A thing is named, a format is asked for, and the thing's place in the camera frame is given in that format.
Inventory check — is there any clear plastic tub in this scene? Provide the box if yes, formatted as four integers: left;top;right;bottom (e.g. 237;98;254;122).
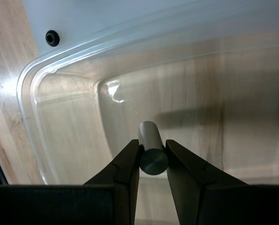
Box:
16;8;279;225

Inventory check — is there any black board screw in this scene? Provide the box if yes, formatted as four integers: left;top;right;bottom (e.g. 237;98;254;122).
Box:
45;30;60;47

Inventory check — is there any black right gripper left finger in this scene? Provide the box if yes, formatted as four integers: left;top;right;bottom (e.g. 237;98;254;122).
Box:
0;139;140;225

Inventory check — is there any large steel cylinder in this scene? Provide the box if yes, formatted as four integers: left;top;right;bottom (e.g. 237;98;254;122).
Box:
137;120;169;176

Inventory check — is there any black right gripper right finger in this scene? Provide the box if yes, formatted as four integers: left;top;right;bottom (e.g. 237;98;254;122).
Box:
165;139;279;225

